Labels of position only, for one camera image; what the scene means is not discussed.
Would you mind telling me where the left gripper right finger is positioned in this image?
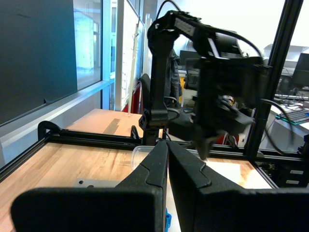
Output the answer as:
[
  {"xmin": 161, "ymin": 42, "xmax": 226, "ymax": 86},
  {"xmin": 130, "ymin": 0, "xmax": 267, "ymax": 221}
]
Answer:
[{"xmin": 168, "ymin": 142, "xmax": 309, "ymax": 232}]

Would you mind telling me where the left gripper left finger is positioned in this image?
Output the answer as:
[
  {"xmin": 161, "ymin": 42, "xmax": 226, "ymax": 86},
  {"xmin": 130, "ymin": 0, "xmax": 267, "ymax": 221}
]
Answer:
[{"xmin": 11, "ymin": 141, "xmax": 169, "ymax": 232}]

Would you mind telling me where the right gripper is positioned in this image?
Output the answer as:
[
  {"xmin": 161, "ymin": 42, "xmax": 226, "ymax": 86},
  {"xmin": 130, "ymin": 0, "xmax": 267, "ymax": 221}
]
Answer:
[{"xmin": 193, "ymin": 57, "xmax": 270, "ymax": 160}]

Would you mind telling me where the clear plastic container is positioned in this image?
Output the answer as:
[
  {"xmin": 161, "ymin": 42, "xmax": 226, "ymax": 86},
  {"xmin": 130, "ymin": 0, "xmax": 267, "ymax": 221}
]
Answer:
[{"xmin": 131, "ymin": 145, "xmax": 208, "ymax": 174}]

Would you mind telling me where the blue socket block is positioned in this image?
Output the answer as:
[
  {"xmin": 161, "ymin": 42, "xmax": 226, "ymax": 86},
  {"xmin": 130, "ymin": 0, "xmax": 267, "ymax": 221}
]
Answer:
[{"xmin": 165, "ymin": 207, "xmax": 172, "ymax": 230}]

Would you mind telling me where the black monitor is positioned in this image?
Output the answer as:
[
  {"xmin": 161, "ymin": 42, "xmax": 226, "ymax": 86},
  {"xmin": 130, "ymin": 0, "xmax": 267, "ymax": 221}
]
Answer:
[{"xmin": 291, "ymin": 52, "xmax": 309, "ymax": 89}]

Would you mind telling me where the window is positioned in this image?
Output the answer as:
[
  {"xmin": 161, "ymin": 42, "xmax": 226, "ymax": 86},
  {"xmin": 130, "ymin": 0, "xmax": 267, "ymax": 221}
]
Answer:
[{"xmin": 73, "ymin": 0, "xmax": 103, "ymax": 91}]

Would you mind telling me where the black frame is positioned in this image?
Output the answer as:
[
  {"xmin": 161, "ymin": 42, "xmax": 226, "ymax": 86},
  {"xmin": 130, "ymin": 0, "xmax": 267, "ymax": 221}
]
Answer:
[{"xmin": 0, "ymin": 0, "xmax": 309, "ymax": 191}]

